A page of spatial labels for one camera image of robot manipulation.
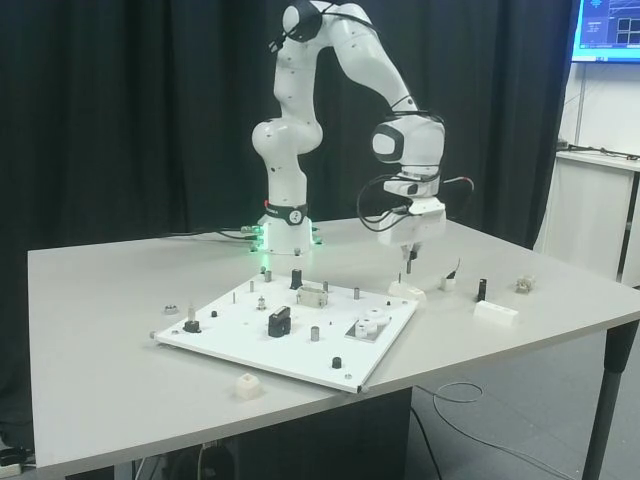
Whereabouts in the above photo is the dark table leg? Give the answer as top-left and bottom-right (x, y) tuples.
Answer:
(584, 327), (634, 480)

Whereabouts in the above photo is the black white waterproof plug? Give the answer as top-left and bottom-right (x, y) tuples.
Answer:
(183, 299), (202, 334)

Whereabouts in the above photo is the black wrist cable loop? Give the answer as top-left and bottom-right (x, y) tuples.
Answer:
(355, 172), (416, 235)

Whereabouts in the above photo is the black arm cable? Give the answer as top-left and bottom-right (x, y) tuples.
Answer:
(269, 0), (447, 131)

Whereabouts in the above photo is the grey floor cable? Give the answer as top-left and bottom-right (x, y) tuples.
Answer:
(409, 381), (576, 480)

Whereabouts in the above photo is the blue screen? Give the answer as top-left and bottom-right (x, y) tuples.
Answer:
(569, 0), (640, 64)

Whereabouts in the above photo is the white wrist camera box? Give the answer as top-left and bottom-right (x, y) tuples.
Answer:
(383, 178), (442, 199)

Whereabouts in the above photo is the black curtain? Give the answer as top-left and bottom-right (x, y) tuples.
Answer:
(0, 0), (582, 451)

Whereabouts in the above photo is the white power strip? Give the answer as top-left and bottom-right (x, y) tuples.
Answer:
(0, 447), (34, 476)

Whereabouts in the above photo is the black base cable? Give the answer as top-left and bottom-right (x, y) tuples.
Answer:
(167, 225), (266, 246)

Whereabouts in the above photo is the long white peg holder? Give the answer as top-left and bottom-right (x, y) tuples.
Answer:
(473, 301), (519, 326)

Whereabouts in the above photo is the white task board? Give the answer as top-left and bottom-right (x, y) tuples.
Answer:
(148, 269), (420, 396)

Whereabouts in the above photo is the white sloped peg holder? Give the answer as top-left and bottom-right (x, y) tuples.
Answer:
(388, 279), (427, 304)

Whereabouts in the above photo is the white cube holder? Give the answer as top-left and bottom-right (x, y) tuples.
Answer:
(233, 373), (261, 400)

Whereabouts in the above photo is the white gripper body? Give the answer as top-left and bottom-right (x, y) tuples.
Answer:
(377, 198), (448, 249)

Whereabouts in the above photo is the white cabinet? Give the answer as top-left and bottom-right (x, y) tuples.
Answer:
(532, 144), (640, 289)

